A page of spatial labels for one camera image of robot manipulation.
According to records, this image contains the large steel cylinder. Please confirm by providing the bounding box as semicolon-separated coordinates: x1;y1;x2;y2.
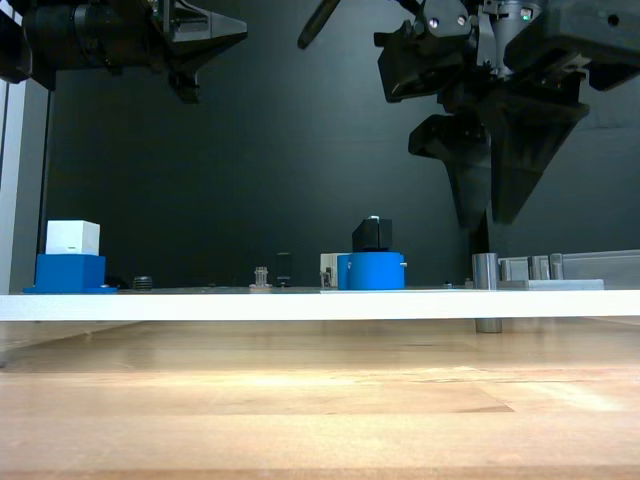
472;252;503;334

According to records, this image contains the black block plug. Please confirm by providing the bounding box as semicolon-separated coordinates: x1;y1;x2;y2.
352;215;393;252

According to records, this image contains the blue round holder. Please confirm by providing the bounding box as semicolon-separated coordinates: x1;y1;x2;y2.
337;251;407;291

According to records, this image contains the grey metal plate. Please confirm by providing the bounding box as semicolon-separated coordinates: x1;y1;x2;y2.
524;278;605;292

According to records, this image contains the clear plastic tub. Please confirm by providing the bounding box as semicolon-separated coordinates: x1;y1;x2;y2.
499;248;640;289

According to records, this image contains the white connector housing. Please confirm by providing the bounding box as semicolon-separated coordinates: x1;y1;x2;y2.
319;252;341;289

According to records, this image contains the white cube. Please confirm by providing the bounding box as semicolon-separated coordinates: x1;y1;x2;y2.
46;218;102;257

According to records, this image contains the blue square holder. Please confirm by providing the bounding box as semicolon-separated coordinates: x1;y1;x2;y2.
23;253;119;295

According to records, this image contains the white board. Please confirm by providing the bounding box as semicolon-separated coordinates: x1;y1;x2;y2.
0;286;640;322

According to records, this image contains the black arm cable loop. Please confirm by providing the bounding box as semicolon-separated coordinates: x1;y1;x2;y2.
297;0;342;51

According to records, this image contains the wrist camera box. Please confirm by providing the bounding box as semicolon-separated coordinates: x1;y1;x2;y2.
374;19;474;105

